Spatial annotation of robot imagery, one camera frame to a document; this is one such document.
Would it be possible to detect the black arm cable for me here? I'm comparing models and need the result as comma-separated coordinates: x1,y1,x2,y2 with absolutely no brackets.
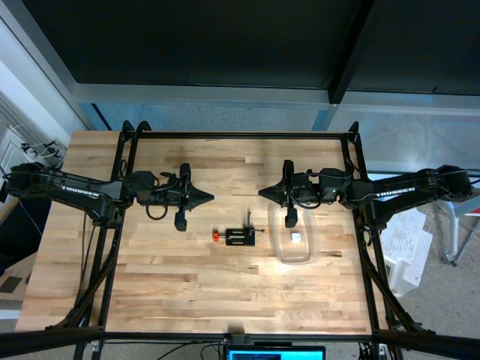
294,168,323,209
145,171,178,221

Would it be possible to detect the black clamp with orange knob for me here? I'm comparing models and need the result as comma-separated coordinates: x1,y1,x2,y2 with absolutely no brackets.
211,226,257,248

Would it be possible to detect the white moulded foam packaging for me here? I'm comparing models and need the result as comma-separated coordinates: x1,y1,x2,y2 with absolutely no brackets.
378,208,434,299

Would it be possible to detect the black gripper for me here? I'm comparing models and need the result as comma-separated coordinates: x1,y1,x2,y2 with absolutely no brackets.
159,163,215,232
258,160,320,229

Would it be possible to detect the brown cardboard box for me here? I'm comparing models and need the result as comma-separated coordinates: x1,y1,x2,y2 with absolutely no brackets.
0,250,38,301

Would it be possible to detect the blue-edged laptop screen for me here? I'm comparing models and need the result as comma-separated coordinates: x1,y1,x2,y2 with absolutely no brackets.
223,344,326,360

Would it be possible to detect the black metal frame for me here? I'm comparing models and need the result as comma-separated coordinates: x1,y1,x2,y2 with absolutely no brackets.
0,119,480,360

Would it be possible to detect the clear plastic tub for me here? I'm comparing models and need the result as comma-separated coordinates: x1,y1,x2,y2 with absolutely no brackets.
268,204,320,267

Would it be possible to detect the white and black cable bundle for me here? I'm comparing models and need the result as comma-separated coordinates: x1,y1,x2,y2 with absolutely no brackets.
9,125,67,161

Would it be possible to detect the black table-level camera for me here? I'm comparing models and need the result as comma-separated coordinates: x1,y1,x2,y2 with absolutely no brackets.
226,324,249,345

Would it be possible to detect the chair with grey metal legs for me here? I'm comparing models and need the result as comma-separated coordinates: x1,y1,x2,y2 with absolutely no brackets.
434,198,480,268

